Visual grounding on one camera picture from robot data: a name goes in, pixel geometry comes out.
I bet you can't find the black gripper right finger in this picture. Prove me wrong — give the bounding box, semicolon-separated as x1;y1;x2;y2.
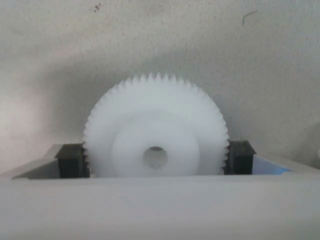
222;139;296;176

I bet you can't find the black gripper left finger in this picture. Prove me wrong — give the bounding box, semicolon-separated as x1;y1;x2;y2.
10;142;91;181

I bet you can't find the white large gear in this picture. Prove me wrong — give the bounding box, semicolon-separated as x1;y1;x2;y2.
82;72;231;178

